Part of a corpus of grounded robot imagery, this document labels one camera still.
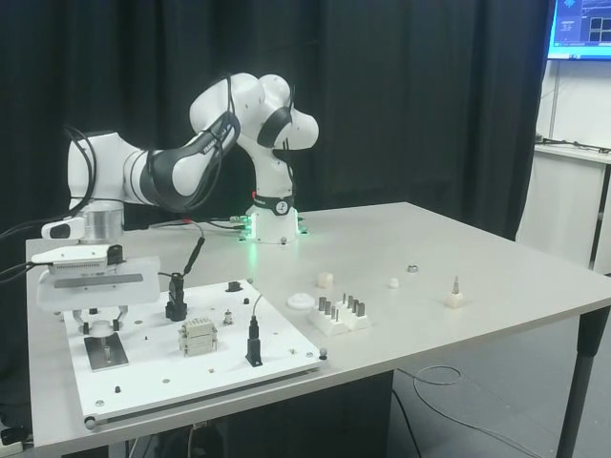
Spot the black base cable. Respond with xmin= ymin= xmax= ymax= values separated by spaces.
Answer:
xmin=203 ymin=216 xmax=252 ymax=236

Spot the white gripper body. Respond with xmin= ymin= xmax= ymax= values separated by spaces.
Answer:
xmin=36 ymin=255 xmax=161 ymax=317

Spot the grey floor cable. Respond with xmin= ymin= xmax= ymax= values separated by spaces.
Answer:
xmin=409 ymin=364 xmax=484 ymax=458

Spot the blue screen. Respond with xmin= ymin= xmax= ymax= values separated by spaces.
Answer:
xmin=545 ymin=0 xmax=611 ymax=61

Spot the black curtain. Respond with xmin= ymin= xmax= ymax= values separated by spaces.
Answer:
xmin=0 ymin=0 xmax=560 ymax=242

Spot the small white sensor box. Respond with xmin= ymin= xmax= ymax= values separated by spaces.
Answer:
xmin=40 ymin=218 xmax=87 ymax=240

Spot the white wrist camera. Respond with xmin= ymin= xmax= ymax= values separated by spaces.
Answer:
xmin=30 ymin=243 xmax=127 ymax=279

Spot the dark table leg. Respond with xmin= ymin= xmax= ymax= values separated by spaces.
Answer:
xmin=555 ymin=308 xmax=600 ymax=458

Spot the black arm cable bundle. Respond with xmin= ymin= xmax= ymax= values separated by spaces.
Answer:
xmin=63 ymin=72 xmax=298 ymax=214

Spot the black sensor cable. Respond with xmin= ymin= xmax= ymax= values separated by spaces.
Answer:
xmin=0 ymin=220 xmax=47 ymax=240

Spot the black D-SUB plug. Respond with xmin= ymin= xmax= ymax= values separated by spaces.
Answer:
xmin=164 ymin=270 xmax=189 ymax=323

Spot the grey waterproof plug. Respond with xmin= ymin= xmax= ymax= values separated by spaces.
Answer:
xmin=178 ymin=318 xmax=215 ymax=357

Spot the white cabinet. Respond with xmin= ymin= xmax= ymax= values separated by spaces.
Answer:
xmin=516 ymin=137 xmax=611 ymax=277

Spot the black USB plug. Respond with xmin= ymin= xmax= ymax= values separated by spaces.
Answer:
xmin=243 ymin=293 xmax=266 ymax=368

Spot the white task board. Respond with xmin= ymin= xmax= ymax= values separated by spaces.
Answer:
xmin=59 ymin=278 xmax=331 ymax=433

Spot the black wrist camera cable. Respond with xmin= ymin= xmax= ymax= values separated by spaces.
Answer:
xmin=0 ymin=259 xmax=40 ymax=283

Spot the thin black rod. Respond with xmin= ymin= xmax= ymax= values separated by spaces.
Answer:
xmin=181 ymin=234 xmax=207 ymax=279

